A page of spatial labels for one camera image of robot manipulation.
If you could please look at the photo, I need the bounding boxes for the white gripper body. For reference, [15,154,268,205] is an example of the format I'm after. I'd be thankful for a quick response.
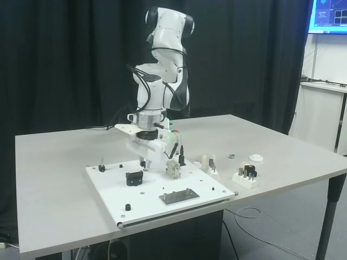
[125,136,166,166]

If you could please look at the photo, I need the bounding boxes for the white task board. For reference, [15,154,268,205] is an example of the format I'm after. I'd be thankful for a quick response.
[85,155,239,230]

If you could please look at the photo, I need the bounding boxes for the white peg holder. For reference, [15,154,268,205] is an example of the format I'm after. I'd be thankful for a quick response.
[202,161,222,180]
[232,173,258,190]

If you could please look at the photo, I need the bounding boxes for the black box under table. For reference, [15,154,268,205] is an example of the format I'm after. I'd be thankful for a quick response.
[116,210,226,260]

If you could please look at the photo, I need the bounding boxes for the black D-SUB plug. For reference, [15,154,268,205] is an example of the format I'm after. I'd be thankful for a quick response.
[243,164,259,177]

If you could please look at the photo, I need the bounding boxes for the black curtain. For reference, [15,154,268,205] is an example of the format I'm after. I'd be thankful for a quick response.
[0,0,315,244]

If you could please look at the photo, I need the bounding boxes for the white cabinet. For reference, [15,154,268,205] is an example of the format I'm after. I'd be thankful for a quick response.
[288,78,347,157]

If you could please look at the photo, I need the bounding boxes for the dark table leg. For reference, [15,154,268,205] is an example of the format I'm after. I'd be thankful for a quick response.
[316,173,347,260]

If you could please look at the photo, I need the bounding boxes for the blue screen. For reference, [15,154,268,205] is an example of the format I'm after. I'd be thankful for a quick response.
[307,0,347,35]

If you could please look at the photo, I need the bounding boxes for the flat white mount plate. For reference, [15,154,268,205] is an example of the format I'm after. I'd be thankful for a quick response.
[115,123,142,136]

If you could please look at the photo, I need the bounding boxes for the silver wrist ring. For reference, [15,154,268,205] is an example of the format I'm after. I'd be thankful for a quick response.
[137,112,160,128]

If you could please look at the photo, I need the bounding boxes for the black plug with thin wire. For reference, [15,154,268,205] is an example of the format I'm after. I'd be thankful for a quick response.
[178,145,188,166]

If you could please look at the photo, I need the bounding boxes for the black base cable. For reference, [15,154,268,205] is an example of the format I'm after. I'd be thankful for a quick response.
[91,119,131,131]

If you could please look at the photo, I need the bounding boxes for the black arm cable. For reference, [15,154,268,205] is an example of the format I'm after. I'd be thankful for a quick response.
[126,45,190,131]

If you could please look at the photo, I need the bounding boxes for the grey floor cable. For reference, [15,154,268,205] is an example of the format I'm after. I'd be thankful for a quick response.
[222,207,323,260]

